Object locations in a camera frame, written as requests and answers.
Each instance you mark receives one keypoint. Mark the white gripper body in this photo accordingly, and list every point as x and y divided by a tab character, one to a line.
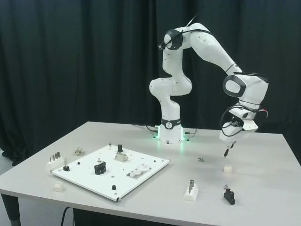
229	135

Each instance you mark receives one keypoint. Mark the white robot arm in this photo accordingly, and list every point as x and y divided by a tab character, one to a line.
169	94

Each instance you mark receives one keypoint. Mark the white USB plug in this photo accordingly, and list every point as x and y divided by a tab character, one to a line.
228	169

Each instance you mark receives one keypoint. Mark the thin black rod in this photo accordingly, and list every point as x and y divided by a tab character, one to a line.
233	144

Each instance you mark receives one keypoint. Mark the flat white mounting plate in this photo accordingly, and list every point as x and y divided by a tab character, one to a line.
250	125

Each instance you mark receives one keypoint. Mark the round metal nut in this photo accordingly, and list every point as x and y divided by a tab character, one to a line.
200	159

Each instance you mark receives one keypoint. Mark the small metal bolt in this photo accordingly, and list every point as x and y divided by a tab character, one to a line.
226	186

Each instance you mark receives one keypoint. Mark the black D-SUB plug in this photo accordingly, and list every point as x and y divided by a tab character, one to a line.
229	196

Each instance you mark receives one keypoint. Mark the metal large round peg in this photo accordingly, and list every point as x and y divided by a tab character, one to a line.
192	182

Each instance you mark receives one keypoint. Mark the white peg holder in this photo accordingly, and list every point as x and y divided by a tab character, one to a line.
190	195
53	164

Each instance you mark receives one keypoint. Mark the white medium gear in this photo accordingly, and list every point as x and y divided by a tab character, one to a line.
137	171

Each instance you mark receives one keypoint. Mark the black waterproof plug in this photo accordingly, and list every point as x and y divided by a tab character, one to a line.
120	148

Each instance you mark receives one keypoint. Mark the white task board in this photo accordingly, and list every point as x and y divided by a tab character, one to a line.
94	183

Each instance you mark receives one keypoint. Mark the black under-table box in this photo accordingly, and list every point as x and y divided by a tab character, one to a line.
98	220

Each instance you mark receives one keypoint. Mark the clear Ethernet plug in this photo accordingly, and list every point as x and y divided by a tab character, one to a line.
79	151

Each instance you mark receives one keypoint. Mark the metal large square peg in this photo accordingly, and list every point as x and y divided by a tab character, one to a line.
59	156

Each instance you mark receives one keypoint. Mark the metal medium square peg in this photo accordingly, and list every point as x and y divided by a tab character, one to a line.
56	156

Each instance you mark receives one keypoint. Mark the metal small square peg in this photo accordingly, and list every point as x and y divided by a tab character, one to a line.
50	157

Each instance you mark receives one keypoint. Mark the black curtain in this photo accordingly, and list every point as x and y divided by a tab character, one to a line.
70	58

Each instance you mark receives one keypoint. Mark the dark grey table leg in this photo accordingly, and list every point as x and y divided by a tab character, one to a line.
10	209

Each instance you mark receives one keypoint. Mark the small white camera box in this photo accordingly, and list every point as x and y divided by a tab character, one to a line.
242	114

